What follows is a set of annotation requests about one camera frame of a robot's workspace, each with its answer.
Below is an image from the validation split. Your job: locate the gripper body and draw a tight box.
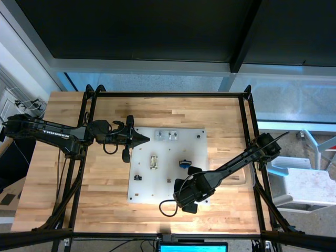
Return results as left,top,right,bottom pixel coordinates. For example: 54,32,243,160
110,115,135,163
173,165,211,215

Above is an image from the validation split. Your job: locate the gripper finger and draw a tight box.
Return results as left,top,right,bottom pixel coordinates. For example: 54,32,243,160
133,139,151,150
133,128,151,140

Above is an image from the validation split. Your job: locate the clear block with pins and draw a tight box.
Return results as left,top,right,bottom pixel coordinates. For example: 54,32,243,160
154,129,179,142

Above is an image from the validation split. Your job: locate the white board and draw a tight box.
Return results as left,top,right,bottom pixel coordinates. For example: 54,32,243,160
127,127,212,205

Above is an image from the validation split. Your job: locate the clear plastic tub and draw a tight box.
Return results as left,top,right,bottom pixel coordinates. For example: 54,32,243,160
208,156,257,187

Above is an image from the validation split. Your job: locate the blue screen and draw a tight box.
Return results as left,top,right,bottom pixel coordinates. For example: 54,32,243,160
157,243,228,252

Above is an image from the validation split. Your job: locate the white plastic stool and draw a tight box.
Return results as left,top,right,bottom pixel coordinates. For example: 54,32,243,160
267,155,336,214

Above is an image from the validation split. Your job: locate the cardboard box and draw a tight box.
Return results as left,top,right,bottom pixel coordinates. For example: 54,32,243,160
0,176,27,211

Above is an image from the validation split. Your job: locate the arm cable loop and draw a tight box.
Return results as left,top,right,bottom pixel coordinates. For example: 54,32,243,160
102,136,118,155
159,198,180,217

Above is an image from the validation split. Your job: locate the black table camera mount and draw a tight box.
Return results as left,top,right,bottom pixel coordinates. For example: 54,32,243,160
157,230,176,244

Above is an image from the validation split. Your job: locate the black table frame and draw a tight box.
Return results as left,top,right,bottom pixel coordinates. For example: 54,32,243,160
0,84,307,252

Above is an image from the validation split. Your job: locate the black wall pillar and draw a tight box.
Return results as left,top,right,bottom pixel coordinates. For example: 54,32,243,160
230,0,263,74

